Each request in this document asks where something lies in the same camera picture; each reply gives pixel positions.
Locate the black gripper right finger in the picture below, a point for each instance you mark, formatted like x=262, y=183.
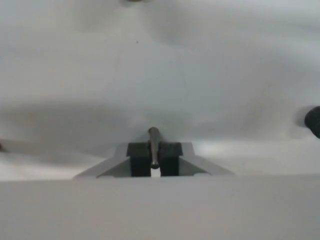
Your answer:
x=170, y=162

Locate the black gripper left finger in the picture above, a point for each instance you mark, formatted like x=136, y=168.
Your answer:
x=138, y=162

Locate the black round plug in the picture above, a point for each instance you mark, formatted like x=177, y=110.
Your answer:
x=313, y=121

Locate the metal round peg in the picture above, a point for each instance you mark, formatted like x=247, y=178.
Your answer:
x=154, y=147

